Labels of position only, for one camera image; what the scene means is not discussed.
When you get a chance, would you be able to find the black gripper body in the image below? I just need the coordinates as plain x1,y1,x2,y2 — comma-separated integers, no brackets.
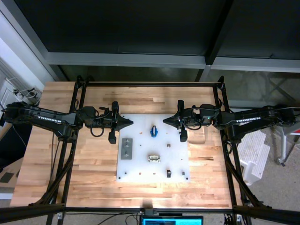
176,100,200,143
98,101,122,144

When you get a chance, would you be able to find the white step stool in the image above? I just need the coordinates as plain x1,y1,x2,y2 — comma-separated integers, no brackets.
237,133,270,186

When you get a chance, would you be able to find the laptop screen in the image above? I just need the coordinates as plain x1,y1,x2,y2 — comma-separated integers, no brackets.
140,215,204,225

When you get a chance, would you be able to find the grey metal plate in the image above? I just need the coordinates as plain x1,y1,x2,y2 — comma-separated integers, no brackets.
120,137,134,160

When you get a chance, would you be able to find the white taskboard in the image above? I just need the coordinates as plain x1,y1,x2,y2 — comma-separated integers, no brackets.
116,113,192,183

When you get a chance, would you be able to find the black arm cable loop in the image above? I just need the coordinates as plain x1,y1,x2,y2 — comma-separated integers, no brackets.
90,121,105,138

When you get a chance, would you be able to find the beige connector housing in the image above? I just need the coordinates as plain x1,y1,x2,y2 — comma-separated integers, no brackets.
147,154,161,164

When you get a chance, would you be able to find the black table-level camera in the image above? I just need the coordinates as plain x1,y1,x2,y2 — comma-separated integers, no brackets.
142,203,154,215

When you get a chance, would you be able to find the clear plastic tub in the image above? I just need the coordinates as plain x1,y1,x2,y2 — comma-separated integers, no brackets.
186,109,209,145

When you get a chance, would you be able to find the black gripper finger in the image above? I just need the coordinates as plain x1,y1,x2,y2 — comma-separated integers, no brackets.
162,120,177,129
120,121,135,131
162,112,177,122
120,114,135,123

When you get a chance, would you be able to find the grey metal stand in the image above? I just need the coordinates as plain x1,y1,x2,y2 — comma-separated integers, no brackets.
264,110,300,167

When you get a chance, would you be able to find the white cable bundle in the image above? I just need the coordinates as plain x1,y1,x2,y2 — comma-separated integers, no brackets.
9,78,39,100

